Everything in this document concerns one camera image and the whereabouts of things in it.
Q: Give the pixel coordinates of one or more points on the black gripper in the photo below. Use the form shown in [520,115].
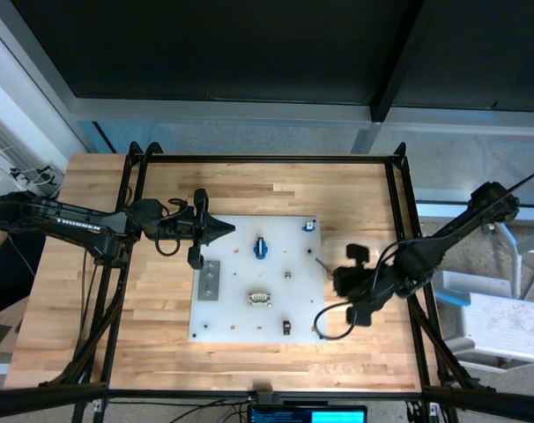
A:
[368,286]
[200,207]

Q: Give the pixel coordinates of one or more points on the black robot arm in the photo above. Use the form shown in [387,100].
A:
[452,229]
[73,220]

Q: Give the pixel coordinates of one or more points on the small blue connector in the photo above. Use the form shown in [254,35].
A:
[309,226]

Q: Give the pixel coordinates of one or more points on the beige multi-pin connector housing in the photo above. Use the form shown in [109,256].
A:
[260,299]

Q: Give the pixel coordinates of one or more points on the clear plastic tub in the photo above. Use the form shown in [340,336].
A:
[333,247]

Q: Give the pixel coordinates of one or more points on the blue clamp with silver bar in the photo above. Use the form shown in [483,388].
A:
[254,251]

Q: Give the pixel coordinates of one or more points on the grey metal plate with screws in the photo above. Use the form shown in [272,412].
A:
[209,291]

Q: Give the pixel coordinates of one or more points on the white board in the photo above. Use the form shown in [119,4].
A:
[249,317]

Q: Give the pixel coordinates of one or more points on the screen with blue edge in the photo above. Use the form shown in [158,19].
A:
[328,416]

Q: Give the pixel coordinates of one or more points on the white step stool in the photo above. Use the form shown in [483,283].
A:
[505,321]

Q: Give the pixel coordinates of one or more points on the cardboard box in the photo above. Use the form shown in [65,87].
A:
[7,317]

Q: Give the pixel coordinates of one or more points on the black metal frame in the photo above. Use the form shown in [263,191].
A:
[267,158]

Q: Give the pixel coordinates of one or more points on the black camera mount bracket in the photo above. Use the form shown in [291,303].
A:
[267,398]

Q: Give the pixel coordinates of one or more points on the white metal chair frame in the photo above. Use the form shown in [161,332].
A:
[516,264]

